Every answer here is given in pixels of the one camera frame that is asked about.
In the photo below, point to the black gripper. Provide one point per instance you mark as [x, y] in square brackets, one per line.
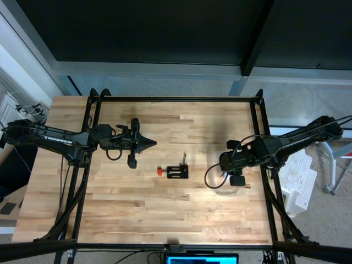
[123, 141]
[236, 162]

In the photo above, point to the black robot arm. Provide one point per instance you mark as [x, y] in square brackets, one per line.
[291, 144]
[55, 138]

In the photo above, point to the clear plastic container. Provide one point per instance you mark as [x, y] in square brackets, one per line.
[228, 193]

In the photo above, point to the orange vise knob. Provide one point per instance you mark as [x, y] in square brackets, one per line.
[160, 171]

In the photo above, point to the thin grey strip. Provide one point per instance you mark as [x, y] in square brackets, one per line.
[184, 159]

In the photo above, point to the black mini vise clamp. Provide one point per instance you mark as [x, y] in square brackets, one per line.
[177, 172]

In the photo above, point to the white plastic step stand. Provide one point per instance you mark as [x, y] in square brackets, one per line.
[297, 178]

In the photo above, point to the grey metal stand legs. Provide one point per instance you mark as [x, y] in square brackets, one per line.
[332, 165]

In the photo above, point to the blue laptop screen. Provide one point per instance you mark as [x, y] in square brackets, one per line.
[200, 259]

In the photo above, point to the brown cardboard box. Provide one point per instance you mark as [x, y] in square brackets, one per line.
[11, 203]

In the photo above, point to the black metal frame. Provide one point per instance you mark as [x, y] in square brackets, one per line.
[176, 99]

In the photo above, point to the black curved frame bracket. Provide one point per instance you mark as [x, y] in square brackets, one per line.
[92, 93]
[104, 92]
[259, 93]

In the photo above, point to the small black camera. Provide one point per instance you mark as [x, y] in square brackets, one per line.
[174, 246]

